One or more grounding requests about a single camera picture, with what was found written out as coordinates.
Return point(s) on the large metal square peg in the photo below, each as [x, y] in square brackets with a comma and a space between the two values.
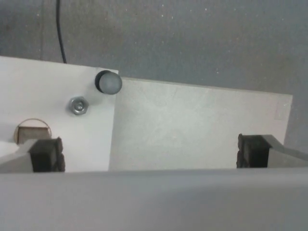
[31, 133]

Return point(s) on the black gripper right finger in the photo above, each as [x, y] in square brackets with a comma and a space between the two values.
[252, 154]

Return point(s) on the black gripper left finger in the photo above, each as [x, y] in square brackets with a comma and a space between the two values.
[45, 156]

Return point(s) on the white task board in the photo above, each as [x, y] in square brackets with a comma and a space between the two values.
[48, 96]

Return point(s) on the metal hex nut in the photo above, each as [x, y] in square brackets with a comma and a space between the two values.
[78, 106]

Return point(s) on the grey marker ball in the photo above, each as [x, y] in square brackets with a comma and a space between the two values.
[109, 82]

